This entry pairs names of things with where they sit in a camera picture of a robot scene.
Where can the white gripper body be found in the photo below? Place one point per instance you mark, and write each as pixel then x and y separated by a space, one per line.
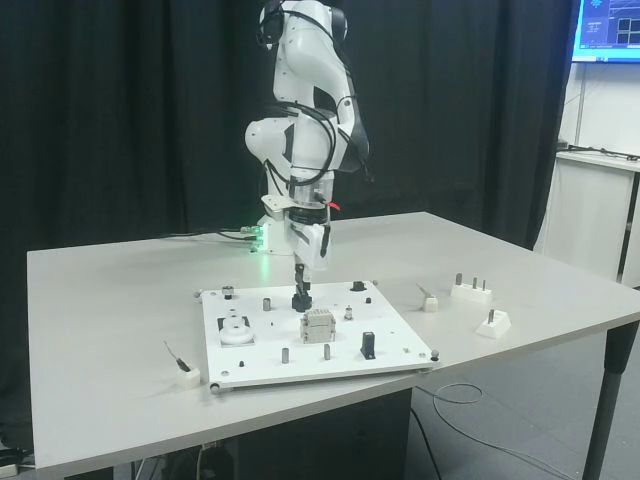
pixel 315 247

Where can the black D-SUB plug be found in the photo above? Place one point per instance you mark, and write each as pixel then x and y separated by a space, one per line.
pixel 301 301

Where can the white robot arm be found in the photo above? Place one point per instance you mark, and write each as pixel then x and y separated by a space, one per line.
pixel 305 135

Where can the thick metal round peg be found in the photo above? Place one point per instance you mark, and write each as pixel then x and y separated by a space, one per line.
pixel 267 303

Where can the grey metal connector block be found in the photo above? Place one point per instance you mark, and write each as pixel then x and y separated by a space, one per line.
pixel 316 329

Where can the metal BNC plug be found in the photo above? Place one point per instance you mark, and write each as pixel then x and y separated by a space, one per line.
pixel 348 313

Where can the metal waterproof plug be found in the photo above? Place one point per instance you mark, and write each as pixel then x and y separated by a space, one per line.
pixel 228 291

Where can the white small gear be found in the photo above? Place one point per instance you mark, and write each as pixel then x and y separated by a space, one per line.
pixel 233 314

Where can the white medium gear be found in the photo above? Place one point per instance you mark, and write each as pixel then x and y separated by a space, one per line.
pixel 235 324

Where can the white large gear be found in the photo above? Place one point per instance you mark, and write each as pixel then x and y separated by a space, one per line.
pixel 236 338

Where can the white task board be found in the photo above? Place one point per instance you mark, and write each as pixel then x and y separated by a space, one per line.
pixel 280 370

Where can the large metal square peg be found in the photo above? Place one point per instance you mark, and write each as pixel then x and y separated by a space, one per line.
pixel 458 279

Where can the white stepped peg holder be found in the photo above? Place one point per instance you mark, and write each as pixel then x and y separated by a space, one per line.
pixel 470 294

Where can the white long peg holder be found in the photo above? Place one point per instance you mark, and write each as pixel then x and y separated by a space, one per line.
pixel 494 327

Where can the black curtain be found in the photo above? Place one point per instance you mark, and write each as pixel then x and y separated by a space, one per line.
pixel 125 100

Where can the white cabinet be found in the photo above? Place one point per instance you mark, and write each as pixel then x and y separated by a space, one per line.
pixel 590 210

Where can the black table leg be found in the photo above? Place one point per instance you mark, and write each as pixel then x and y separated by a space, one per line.
pixel 607 400

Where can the blue screen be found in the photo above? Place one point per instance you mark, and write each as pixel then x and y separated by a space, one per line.
pixel 607 30

